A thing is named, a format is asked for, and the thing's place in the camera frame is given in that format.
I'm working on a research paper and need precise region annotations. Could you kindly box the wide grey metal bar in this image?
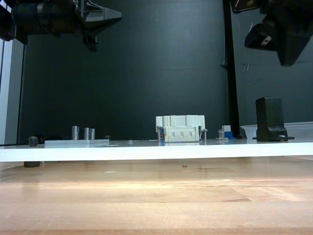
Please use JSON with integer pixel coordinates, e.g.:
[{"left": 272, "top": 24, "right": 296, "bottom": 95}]
[{"left": 71, "top": 125, "right": 81, "bottom": 141}]

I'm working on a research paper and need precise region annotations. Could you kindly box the white bar holder plate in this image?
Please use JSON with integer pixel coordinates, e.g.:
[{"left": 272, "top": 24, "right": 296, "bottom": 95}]
[{"left": 44, "top": 139, "right": 110, "bottom": 148}]

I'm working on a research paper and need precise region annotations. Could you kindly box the black plastic holder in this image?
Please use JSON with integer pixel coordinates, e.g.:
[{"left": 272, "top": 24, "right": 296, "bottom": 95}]
[{"left": 252, "top": 96, "right": 295, "bottom": 142}]

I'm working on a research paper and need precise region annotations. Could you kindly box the clear plastic tub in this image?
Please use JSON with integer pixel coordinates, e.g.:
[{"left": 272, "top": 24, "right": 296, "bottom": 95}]
[{"left": 240, "top": 121, "right": 313, "bottom": 144}]

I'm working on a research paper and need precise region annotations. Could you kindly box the blue and white connector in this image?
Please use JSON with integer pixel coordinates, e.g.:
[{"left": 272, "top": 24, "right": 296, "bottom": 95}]
[{"left": 221, "top": 124, "right": 236, "bottom": 143}]

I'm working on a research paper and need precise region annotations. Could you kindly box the white multi-block connector housing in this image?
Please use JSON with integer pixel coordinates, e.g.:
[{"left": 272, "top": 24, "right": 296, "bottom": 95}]
[{"left": 155, "top": 114, "right": 205, "bottom": 132}]

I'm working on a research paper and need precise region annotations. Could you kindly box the beige three-window connector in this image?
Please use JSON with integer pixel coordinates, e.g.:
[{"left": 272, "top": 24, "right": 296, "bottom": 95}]
[{"left": 163, "top": 125, "right": 201, "bottom": 143}]

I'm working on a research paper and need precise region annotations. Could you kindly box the black frame post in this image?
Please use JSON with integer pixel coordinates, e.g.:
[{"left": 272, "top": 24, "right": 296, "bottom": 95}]
[{"left": 220, "top": 0, "right": 242, "bottom": 138}]

